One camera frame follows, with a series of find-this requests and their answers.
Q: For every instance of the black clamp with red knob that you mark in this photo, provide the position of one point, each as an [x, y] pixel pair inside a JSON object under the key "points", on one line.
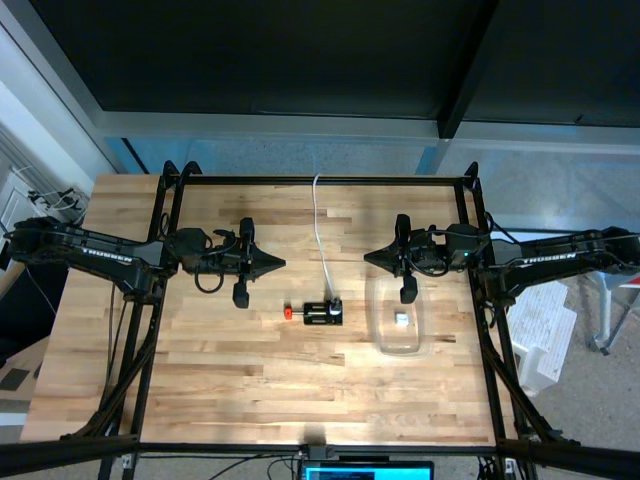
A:
{"points": [[315, 317]]}

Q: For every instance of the small white block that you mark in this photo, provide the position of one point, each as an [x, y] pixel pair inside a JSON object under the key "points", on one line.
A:
{"points": [[401, 318]]}

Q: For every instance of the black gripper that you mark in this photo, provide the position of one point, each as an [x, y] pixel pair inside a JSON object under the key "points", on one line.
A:
{"points": [[246, 260], [405, 250]]}

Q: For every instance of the black table-level camera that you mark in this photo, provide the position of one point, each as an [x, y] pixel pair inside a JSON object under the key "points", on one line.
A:
{"points": [[316, 450]]}

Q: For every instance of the flat cardboard piece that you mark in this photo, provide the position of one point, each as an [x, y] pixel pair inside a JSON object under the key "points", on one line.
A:
{"points": [[30, 357]]}

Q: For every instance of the grey metal chair legs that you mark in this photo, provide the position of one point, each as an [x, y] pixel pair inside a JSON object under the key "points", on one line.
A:
{"points": [[603, 310]]}

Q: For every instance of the black metal frame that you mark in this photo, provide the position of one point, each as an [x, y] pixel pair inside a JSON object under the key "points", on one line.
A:
{"points": [[380, 180]]}

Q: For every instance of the white step stool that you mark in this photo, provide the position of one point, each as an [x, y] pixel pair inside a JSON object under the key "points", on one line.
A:
{"points": [[542, 325]]}

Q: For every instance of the black power plug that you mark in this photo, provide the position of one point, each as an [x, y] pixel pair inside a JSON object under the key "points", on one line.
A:
{"points": [[336, 304]]}

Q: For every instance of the clear plastic tub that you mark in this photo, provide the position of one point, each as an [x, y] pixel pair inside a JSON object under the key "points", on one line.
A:
{"points": [[395, 345]]}

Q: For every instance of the white receptacle socket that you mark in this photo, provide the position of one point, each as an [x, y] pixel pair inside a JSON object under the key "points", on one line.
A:
{"points": [[336, 313]]}

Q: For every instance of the laptop screen with blue edge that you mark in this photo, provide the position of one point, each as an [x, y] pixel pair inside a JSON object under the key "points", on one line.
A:
{"points": [[365, 472]]}

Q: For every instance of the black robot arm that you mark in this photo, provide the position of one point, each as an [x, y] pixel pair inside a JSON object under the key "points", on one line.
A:
{"points": [[100, 250], [550, 260]]}

